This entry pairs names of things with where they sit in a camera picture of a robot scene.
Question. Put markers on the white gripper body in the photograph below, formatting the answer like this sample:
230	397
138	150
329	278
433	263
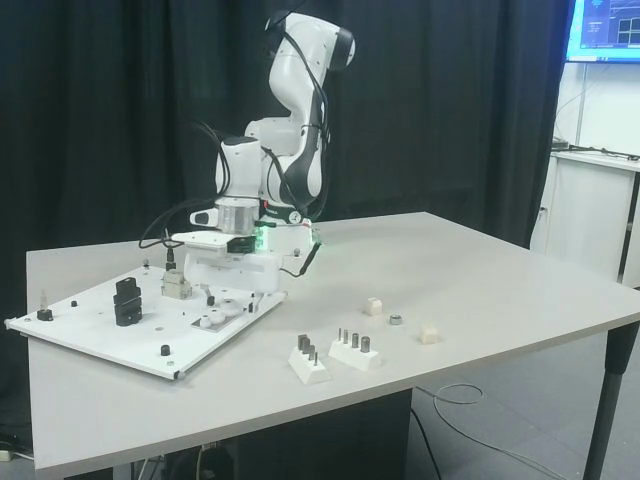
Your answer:
235	272

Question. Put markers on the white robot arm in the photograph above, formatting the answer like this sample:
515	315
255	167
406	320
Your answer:
292	65

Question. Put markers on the large metal square peg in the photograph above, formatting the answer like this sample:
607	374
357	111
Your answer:
302	342

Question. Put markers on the white square peg holder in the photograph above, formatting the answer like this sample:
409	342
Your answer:
311	372

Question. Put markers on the medium metal round peg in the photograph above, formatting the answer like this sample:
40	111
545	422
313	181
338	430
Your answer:
356	341

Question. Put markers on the white round peg holder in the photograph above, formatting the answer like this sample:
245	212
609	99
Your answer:
356	359

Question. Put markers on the large metal round peg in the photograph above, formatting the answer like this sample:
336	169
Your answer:
365	345

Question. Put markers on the small round metal plug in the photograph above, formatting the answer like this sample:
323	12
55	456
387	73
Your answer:
396	319

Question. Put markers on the white medium gear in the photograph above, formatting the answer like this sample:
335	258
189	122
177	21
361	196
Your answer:
216	316

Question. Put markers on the white small gear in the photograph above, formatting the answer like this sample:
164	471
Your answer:
205	323

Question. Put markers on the black D-SUB plug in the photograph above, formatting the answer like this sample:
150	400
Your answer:
127	305

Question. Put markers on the small white cube holder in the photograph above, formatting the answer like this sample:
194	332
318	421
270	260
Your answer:
375	306
430	335

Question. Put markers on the white task board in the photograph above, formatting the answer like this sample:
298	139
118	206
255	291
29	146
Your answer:
90	330

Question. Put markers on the small grey upright plug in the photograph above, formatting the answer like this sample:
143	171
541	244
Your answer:
43	299

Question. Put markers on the black curtain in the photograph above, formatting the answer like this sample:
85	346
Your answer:
100	125

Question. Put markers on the white cabinet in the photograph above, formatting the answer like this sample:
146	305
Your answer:
585	215

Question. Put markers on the black table leg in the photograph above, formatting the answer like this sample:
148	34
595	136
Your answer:
612	400

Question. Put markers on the blue screen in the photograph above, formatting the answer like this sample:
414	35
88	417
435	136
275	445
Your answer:
607	27

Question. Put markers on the small white camera box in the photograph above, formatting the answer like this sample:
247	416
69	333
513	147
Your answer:
202	217

